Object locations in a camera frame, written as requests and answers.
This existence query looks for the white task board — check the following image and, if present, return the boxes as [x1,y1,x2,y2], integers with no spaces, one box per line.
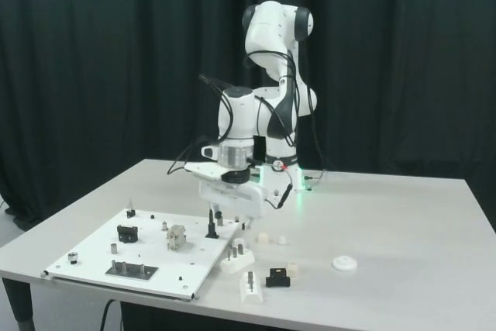
[43,209,242,303]

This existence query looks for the thin black rod red tag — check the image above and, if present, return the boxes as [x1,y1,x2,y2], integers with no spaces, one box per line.
[277,184,293,209]

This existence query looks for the black curtains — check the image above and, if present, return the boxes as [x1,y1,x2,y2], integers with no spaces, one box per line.
[0,0,496,227]

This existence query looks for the white large gear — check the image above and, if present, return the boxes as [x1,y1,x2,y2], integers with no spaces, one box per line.
[332,254,358,273]

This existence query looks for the narrow white peg holder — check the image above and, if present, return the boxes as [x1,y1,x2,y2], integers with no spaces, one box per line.
[239,271,265,304]

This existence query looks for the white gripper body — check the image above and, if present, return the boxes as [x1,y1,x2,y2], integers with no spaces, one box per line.
[198,180,270,221]

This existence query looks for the black cable under table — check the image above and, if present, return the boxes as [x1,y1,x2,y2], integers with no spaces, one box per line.
[101,298,125,331]

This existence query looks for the wide white peg holder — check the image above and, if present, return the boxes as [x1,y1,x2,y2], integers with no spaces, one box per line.
[220,245,256,275]

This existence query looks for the black base cable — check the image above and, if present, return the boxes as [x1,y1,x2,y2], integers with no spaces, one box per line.
[301,30,329,183]

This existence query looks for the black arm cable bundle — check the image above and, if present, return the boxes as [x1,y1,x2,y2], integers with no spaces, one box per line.
[167,73,299,175]

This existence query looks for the grey table leg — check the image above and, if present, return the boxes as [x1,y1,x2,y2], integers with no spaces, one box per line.
[1,276,33,331]

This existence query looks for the flat white mounting plate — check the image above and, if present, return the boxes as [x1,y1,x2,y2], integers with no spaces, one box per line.
[184,162,229,182]

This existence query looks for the black D-SUB plug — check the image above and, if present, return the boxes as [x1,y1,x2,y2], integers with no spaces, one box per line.
[265,267,292,288]

